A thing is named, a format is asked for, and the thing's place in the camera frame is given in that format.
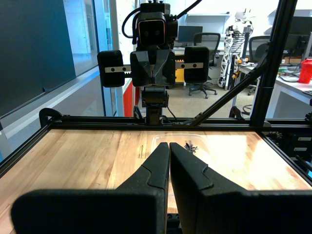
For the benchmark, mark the black curved frame bracket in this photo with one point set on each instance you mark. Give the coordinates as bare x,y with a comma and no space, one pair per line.
48,113

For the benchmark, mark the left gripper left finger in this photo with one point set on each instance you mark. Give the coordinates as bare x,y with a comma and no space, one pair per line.
97,209

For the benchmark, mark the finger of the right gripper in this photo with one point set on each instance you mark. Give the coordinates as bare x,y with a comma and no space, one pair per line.
140,70
165,68

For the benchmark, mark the red plastic container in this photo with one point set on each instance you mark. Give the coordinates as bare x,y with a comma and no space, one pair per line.
306,72

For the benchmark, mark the large black computer monitor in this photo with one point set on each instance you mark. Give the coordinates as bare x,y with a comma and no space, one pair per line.
301,44

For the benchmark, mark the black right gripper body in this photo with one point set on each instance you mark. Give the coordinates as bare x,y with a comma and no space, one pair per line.
111,69

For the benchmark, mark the white desk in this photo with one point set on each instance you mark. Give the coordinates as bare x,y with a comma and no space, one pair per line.
290,91

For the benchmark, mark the white skeletal robot figure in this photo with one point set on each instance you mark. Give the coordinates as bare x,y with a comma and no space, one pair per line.
228,56

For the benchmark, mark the yellow drawer cabinet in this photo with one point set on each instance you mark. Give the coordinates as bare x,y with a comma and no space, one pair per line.
180,75

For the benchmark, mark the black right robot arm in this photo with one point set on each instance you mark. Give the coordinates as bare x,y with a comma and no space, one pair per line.
155,97

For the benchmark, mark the black mesh office chair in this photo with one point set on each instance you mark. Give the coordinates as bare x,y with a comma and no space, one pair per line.
207,40

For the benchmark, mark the black control box with labels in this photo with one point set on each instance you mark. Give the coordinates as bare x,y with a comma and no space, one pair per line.
302,143

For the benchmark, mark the grey mesh office chair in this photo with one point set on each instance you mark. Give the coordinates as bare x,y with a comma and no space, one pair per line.
259,48

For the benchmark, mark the small black computer monitor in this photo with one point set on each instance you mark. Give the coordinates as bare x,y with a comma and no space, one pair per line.
190,35

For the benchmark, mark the clear plastic tub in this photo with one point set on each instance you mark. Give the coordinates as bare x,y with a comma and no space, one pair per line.
170,137

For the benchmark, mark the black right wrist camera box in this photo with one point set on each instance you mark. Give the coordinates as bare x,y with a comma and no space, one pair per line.
151,29

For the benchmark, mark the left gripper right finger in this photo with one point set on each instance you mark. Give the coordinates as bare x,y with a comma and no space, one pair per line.
231,212

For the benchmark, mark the black aluminium table frame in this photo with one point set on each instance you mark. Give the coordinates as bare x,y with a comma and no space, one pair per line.
97,120

